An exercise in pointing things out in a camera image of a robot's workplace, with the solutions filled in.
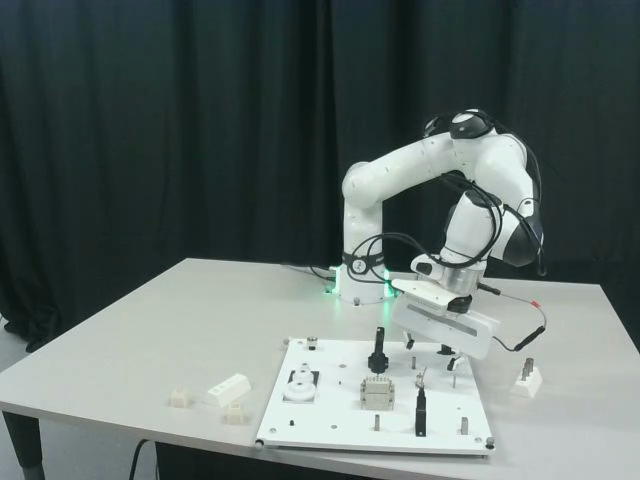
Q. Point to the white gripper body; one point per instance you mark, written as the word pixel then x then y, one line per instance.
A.
pixel 440 325

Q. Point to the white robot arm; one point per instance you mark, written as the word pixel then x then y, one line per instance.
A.
pixel 400 165

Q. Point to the metal square peg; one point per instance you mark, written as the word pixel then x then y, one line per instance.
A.
pixel 464 425

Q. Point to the white peg holder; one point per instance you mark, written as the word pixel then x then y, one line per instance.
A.
pixel 527 387

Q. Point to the black waterproof plug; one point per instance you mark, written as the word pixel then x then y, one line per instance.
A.
pixel 442 350

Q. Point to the black D-SUB plug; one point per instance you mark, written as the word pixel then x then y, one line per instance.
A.
pixel 377 357

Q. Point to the black USB plug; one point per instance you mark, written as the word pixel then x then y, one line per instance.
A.
pixel 421 417

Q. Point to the metal BNC plug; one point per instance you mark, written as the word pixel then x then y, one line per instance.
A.
pixel 313 343

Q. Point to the white small gear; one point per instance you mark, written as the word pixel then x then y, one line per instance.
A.
pixel 303 372

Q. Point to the white task board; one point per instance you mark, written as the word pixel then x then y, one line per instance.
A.
pixel 325 425

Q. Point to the white medium gear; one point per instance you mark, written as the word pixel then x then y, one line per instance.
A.
pixel 300 391

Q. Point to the white small holder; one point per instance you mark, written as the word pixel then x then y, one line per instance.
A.
pixel 235 414
pixel 180 398

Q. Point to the white wide holder with holes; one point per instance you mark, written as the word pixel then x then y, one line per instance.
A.
pixel 227 392

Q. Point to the black curtain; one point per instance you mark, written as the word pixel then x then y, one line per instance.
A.
pixel 150 125

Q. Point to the dark table leg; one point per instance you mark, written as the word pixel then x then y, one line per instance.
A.
pixel 22 442

